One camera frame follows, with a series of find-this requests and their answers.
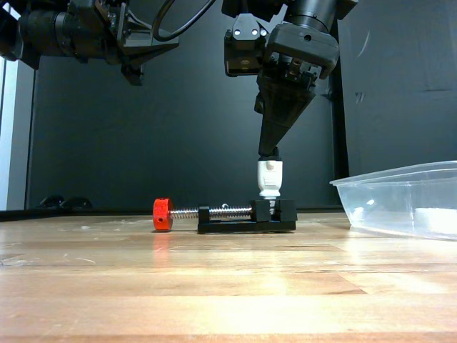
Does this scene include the black power plug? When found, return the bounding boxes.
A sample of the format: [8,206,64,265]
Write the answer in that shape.
[259,145,281,163]

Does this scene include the clear plastic container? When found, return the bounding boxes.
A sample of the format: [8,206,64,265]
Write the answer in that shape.
[328,160,457,242]

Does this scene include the black square pillar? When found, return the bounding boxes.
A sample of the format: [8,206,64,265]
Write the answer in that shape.
[327,17,351,210]

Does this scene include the black vise with red knob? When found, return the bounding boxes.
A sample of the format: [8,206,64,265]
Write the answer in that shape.
[152,197,298,235]

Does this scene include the small white block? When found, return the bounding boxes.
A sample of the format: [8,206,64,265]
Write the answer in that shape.
[413,206,457,234]

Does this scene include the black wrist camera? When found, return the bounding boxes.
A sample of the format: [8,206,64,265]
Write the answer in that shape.
[224,13,268,78]

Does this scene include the long black arm cable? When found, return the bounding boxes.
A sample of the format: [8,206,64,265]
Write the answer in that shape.
[151,0,217,40]

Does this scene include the white extension cord socket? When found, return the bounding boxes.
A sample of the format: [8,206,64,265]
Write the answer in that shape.
[256,159,285,209]

